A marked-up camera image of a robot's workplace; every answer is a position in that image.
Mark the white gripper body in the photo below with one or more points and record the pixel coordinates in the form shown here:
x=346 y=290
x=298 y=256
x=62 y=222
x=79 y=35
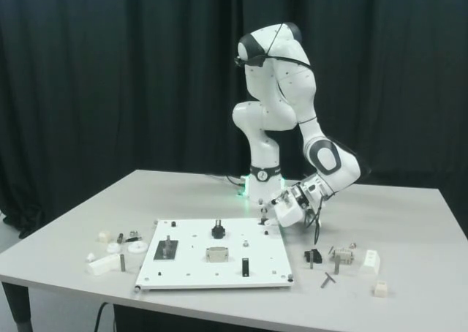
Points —
x=290 y=213

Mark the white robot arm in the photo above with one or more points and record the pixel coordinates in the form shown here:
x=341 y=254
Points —
x=296 y=83

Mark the black D-SUB plug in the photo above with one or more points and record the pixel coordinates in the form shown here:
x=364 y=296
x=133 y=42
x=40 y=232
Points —
x=313 y=255

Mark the grey rectangular plug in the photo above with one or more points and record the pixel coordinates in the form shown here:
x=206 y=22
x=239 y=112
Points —
x=342 y=255

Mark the small round metal nut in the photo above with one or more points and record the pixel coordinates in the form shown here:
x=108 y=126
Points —
x=352 y=244

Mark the metal square peg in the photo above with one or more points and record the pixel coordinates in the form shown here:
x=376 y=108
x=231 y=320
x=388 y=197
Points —
x=336 y=267

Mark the dark metal bolt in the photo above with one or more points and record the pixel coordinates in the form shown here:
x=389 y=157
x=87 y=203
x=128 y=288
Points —
x=327 y=280

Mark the white holder with holes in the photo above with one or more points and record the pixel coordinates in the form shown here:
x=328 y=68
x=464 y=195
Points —
x=370 y=262

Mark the white task board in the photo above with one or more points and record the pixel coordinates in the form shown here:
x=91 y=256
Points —
x=204 y=270

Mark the small white holder block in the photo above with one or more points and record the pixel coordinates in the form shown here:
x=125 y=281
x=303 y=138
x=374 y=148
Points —
x=104 y=236
x=380 y=289

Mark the white large gear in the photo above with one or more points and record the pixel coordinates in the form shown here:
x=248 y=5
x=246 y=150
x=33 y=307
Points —
x=138 y=248

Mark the metal BNC plug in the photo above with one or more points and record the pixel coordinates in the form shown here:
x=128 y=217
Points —
x=133 y=235

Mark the small dark plug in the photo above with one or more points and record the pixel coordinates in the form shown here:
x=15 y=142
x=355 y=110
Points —
x=120 y=237

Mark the metal round peg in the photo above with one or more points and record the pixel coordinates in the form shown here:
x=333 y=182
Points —
x=122 y=263

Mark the white medium gear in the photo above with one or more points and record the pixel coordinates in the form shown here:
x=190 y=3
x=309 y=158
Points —
x=112 y=248

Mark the long white holder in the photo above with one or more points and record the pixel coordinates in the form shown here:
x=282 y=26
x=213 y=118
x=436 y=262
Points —
x=102 y=266

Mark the white small gear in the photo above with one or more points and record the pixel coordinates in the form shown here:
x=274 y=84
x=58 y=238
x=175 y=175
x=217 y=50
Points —
x=90 y=257

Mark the black curtain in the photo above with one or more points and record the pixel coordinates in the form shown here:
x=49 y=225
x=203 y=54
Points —
x=109 y=72

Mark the dark table leg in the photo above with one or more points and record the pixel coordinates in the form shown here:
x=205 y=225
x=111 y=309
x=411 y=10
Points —
x=16 y=306

